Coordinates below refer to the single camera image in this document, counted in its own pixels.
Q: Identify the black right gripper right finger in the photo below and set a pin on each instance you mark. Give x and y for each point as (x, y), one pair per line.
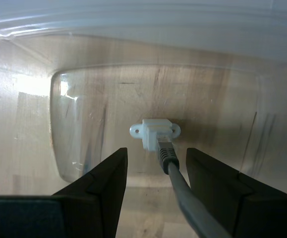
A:
(252, 210)

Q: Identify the clear plastic tub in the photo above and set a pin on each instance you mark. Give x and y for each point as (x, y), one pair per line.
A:
(133, 37)

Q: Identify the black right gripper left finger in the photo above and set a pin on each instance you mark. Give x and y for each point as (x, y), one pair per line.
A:
(83, 198)

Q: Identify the white RJ45 socket mount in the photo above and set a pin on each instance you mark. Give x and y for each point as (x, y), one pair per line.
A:
(148, 134)

